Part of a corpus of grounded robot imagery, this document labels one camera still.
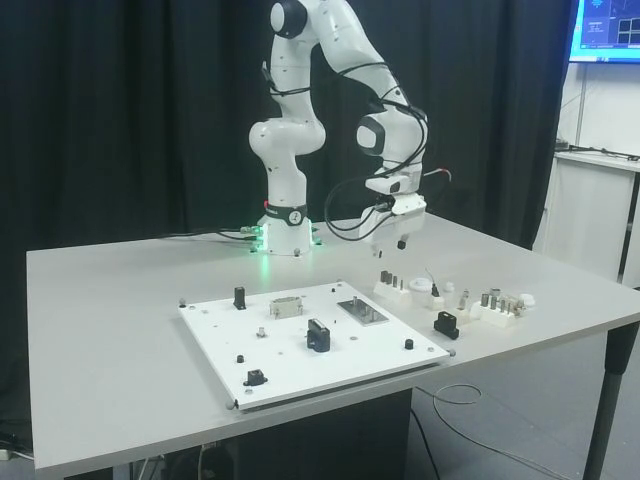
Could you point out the white task board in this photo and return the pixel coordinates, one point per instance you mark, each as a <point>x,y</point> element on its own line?
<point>300,350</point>

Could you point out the white large gear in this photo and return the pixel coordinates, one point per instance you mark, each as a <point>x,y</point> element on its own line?
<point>419,289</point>

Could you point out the white BNC plug holder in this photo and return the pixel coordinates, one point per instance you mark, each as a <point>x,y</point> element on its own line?
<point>462,312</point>

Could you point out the small white plug holder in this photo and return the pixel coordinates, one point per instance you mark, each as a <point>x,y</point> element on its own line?
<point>437,300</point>

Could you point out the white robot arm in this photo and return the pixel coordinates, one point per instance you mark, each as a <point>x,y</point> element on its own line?
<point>290,150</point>

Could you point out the white peg holder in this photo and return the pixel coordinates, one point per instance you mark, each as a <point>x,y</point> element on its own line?
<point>392,294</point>
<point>495,316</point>

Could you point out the white cabinet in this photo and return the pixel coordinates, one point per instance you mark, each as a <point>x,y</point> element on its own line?
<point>590,215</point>

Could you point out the white small gear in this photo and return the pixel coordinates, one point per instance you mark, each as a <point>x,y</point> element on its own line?
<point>448,287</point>

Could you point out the metal BNC plug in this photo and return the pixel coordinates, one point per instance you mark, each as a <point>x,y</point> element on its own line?
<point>465,297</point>

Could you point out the blue screen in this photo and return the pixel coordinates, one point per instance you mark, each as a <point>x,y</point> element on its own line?
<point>607,30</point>

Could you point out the white medium gear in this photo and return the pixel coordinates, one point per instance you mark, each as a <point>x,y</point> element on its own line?
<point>528,300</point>

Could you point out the thick metal peg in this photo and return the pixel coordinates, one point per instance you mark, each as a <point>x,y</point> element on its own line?
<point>496,296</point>
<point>485,300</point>
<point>385,278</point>

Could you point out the black D-SUB plug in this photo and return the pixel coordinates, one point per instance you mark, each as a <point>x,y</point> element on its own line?
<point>446,322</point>

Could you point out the dark grey table leg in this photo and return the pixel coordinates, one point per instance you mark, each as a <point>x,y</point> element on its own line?
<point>607,400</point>

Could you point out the black curtain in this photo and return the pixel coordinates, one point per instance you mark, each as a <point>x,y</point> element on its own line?
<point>125,125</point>

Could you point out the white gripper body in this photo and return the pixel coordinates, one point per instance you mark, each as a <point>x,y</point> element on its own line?
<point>407,219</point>

